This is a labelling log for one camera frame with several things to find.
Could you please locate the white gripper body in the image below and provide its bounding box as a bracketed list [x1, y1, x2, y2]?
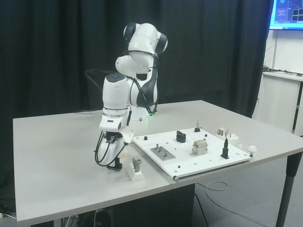
[96, 132, 126, 166]

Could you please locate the long white peg holder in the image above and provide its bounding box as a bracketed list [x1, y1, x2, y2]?
[127, 163, 145, 182]

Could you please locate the white task board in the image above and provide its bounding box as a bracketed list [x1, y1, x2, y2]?
[131, 127, 255, 182]

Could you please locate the beige waterproof plug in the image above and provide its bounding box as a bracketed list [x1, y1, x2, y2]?
[191, 139, 209, 157]

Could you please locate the white sloped peg holder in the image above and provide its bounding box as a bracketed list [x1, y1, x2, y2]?
[216, 131, 232, 140]

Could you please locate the white large gear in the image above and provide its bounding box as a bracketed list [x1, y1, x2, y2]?
[224, 133, 239, 145]

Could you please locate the black curtain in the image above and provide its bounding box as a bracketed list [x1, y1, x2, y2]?
[0, 0, 275, 197]

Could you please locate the dark grey table leg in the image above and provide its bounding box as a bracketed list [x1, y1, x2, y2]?
[276, 151, 300, 227]

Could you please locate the white cabinet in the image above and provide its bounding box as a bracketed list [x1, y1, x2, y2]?
[251, 70, 303, 137]

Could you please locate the blue screen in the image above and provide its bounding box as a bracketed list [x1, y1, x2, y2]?
[269, 0, 303, 31]

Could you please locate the black cable bundle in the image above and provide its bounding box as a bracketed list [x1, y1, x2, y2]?
[85, 48, 160, 167]

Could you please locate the grey floor cable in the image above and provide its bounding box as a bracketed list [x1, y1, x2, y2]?
[204, 181, 303, 220]

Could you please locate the black floor cable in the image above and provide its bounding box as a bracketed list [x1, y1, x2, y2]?
[193, 192, 207, 227]

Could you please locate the black cord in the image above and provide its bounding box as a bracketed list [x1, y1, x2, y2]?
[262, 67, 303, 77]

